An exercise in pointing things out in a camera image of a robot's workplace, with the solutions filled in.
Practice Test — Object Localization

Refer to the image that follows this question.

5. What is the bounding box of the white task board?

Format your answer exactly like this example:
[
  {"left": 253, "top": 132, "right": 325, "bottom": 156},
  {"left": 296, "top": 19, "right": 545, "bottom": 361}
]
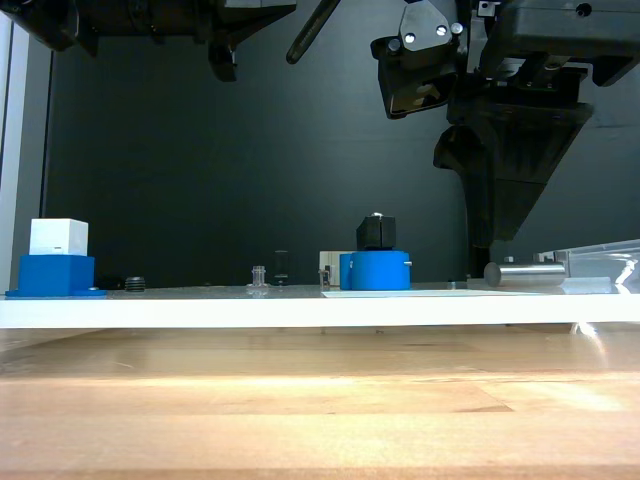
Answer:
[{"left": 0, "top": 287, "right": 640, "bottom": 331}]

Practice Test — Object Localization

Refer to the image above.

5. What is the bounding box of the white connector housing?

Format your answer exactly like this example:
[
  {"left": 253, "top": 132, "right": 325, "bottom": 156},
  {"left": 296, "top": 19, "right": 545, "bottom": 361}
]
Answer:
[{"left": 318, "top": 249, "right": 344, "bottom": 289}]

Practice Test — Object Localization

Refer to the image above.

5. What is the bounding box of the clear plastic connector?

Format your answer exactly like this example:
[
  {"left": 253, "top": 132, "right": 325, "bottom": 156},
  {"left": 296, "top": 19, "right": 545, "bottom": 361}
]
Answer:
[{"left": 244, "top": 264, "right": 274, "bottom": 297}]

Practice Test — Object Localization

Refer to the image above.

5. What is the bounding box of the clear plastic tub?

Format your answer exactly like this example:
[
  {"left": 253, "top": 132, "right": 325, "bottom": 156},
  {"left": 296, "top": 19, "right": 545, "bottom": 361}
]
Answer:
[{"left": 532, "top": 238, "right": 640, "bottom": 371}]

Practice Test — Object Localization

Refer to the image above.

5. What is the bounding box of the white cube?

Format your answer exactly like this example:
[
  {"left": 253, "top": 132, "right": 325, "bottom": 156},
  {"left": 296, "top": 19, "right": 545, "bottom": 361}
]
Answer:
[{"left": 28, "top": 217, "right": 91, "bottom": 257}]

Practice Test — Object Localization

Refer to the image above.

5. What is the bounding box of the grey aluminium window frame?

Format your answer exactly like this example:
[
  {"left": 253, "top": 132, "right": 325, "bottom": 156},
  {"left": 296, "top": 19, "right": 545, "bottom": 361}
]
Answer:
[{"left": 0, "top": 9, "right": 51, "bottom": 296}]

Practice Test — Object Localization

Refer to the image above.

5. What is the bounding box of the black clamp block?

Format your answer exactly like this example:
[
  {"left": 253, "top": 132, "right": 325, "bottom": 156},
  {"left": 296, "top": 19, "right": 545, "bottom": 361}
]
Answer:
[{"left": 354, "top": 211, "right": 399, "bottom": 252}]

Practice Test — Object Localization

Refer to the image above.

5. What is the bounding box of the blue round holder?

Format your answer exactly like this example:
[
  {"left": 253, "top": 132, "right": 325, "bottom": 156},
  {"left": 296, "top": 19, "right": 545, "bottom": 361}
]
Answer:
[{"left": 338, "top": 249, "right": 414, "bottom": 292}]

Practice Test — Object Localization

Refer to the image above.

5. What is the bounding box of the blue square base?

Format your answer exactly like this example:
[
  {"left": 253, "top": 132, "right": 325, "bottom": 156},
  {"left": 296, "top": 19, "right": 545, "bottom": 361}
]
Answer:
[{"left": 4, "top": 253, "right": 109, "bottom": 300}]

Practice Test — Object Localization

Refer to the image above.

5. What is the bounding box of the dark cylindrical plug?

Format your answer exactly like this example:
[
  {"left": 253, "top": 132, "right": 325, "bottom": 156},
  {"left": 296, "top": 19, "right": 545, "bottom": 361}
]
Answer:
[{"left": 272, "top": 248, "right": 291, "bottom": 287}]

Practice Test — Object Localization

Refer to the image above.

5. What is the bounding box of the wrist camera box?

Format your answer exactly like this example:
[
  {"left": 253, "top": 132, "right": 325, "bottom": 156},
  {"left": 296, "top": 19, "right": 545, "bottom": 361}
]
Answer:
[{"left": 370, "top": 3, "right": 464, "bottom": 120}]

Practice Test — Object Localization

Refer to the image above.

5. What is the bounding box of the grey metal cylinder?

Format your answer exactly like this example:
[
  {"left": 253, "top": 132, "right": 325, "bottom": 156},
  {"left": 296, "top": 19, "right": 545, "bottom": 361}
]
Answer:
[{"left": 483, "top": 261, "right": 568, "bottom": 288}]

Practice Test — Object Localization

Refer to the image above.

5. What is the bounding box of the black pillar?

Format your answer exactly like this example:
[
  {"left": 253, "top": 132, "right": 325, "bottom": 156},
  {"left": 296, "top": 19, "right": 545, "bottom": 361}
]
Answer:
[{"left": 453, "top": 0, "right": 494, "bottom": 280}]

